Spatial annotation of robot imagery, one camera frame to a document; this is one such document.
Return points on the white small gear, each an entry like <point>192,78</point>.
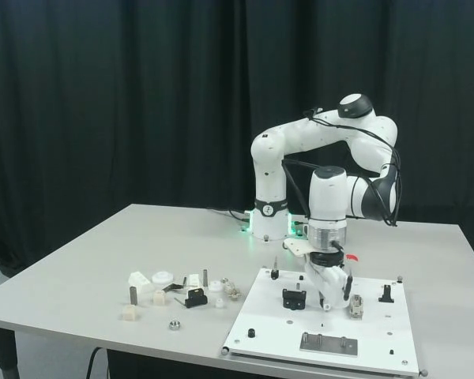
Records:
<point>219,304</point>

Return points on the white large gear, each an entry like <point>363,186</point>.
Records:
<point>162,276</point>

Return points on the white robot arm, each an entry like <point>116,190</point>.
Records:
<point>268,158</point>

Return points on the cream peg holder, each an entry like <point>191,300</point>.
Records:
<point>130,314</point>

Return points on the large white holder block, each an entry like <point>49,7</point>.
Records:
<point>139,282</point>

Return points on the black D-SUB plug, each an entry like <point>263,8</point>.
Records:
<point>195,300</point>

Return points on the black curtain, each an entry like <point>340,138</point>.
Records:
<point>102,98</point>

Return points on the thin metal round peg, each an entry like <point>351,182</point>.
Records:
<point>179,302</point>

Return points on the flat white mounting plate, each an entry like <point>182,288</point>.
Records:
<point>298,248</point>

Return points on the metal nut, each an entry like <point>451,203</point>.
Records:
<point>174,325</point>

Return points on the black table leg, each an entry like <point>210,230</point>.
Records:
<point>2,351</point>

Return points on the small cream square-hole holder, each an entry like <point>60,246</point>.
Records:
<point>159,297</point>

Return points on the white peg holder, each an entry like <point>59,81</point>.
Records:
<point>194,281</point>

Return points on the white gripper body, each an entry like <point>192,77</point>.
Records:
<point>329,286</point>

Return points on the metal D-SUB connector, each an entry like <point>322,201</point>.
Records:
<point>231,289</point>

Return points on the thick metal round peg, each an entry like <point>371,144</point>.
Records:
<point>205,282</point>

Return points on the thin black rod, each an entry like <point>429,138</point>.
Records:
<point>347,286</point>

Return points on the white task board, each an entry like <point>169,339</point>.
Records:
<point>371,331</point>

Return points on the large metal square peg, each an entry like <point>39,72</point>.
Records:
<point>134,296</point>

